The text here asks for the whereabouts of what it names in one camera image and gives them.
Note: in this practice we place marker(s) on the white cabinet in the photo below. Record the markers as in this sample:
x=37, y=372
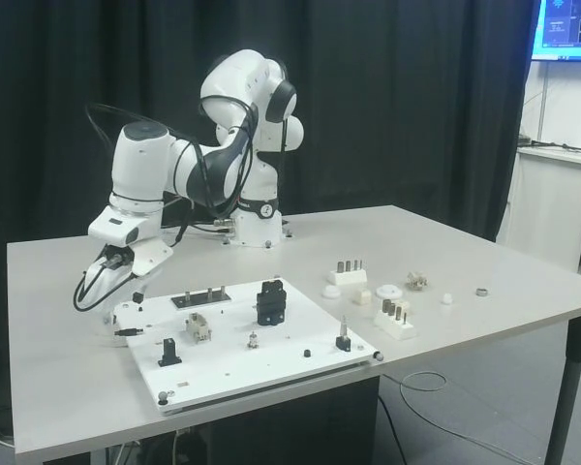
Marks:
x=552, y=208

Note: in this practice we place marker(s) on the black Ethernet plug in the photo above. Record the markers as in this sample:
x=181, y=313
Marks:
x=168, y=353

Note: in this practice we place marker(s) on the cream cube block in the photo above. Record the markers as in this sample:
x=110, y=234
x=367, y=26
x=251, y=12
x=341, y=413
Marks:
x=362, y=297

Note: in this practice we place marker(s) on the metal bolt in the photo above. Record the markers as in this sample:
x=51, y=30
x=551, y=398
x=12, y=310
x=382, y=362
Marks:
x=343, y=327

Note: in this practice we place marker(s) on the blue screen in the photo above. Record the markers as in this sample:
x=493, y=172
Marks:
x=569, y=26

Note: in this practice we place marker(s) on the metal hex nut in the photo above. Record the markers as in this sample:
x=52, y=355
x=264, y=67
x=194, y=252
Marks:
x=481, y=292

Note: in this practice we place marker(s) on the black curtain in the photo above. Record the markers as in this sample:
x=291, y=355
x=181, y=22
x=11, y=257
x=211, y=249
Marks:
x=416, y=97

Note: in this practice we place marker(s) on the medium metal square peg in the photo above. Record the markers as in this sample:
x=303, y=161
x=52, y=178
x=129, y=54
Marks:
x=395, y=310

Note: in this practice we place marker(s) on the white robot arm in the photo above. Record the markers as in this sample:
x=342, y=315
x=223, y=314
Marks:
x=242, y=97

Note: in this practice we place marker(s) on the white medium gear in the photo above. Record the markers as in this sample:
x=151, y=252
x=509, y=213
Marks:
x=330, y=292

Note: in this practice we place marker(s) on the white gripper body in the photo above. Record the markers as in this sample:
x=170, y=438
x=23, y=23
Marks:
x=113, y=290

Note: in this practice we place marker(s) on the dark table leg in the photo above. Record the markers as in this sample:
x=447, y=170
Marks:
x=571, y=378

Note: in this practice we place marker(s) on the white round peg holder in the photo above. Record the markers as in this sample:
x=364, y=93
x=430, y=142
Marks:
x=347, y=278

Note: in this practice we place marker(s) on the white task board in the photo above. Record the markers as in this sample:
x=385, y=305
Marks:
x=252, y=358

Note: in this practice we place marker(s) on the white small gear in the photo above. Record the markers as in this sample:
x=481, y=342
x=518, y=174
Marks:
x=446, y=299

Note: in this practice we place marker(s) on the black D-SUB plug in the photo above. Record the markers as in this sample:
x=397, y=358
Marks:
x=271, y=302

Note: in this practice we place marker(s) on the large metal square peg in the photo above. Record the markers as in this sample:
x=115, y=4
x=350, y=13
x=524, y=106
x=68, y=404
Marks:
x=387, y=308

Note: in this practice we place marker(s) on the white large gear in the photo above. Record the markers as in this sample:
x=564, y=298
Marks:
x=388, y=291

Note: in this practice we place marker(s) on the white square peg holder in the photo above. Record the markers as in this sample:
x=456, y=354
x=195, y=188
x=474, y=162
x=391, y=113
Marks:
x=397, y=329

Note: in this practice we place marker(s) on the metal BNC plug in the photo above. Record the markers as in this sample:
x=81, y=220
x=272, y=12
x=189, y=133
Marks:
x=253, y=341

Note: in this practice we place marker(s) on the large metal round peg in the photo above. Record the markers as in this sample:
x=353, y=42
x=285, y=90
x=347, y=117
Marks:
x=341, y=266

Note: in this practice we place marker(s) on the black under-table cabinet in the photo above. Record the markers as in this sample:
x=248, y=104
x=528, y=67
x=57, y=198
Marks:
x=290, y=426

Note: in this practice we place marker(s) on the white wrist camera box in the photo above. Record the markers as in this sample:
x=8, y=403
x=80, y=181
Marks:
x=116, y=225

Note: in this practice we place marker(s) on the white flat mounting plate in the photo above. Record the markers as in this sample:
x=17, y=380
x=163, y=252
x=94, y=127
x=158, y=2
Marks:
x=150, y=254

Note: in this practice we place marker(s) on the black USB plug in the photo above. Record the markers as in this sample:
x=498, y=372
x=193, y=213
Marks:
x=128, y=332

